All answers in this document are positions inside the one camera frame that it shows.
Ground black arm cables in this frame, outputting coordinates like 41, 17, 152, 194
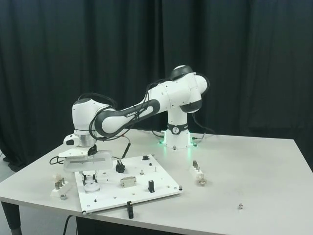
49, 80, 172, 166

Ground white round peg holder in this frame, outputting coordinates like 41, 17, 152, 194
50, 185, 73, 198

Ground white large gear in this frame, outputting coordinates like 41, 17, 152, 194
84, 182, 101, 194

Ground black base cables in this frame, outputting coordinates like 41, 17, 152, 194
151, 114, 216, 142

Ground black box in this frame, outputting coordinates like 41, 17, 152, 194
75, 216, 159, 235

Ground grey table leg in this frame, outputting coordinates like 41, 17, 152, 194
0, 201, 22, 235

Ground black curtains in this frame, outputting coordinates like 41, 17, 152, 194
0, 0, 313, 167

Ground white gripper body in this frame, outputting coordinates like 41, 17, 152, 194
63, 149, 113, 173

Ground thin black rod on wire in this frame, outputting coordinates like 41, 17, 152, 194
121, 133, 132, 159

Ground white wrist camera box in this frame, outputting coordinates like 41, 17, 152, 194
63, 134, 80, 147

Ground white task board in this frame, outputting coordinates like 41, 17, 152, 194
73, 154, 184, 215

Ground flat white mounting plate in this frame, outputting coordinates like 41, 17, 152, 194
58, 148, 89, 159

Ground white square peg holder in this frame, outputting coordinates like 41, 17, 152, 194
190, 166, 206, 182

